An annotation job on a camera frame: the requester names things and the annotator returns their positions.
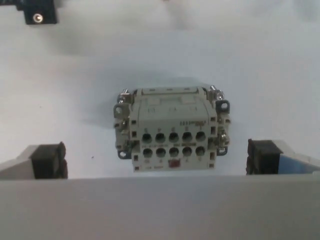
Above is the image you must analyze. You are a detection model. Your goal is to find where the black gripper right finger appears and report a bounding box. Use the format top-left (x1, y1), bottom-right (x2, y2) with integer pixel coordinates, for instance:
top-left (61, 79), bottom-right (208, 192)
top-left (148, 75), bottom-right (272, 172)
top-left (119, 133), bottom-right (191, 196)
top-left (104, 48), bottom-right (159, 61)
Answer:
top-left (245, 137), bottom-right (320, 176)

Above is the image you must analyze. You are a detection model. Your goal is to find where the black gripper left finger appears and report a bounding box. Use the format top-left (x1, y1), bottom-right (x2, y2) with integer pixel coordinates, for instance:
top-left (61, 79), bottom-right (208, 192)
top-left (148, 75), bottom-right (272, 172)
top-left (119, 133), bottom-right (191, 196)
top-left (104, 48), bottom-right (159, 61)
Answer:
top-left (0, 141), bottom-right (69, 181)

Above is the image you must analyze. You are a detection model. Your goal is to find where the grey waterproof plug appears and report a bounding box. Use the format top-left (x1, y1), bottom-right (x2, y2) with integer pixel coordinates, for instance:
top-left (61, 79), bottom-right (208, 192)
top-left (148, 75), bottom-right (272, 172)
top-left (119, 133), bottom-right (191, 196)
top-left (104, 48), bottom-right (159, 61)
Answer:
top-left (113, 98), bottom-right (231, 173)

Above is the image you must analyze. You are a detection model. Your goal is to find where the white task board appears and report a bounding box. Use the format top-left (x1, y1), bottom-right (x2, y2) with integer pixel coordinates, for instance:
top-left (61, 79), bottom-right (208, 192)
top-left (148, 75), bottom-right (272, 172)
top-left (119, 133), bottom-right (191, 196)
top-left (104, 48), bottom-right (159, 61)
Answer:
top-left (0, 0), bottom-right (320, 181)

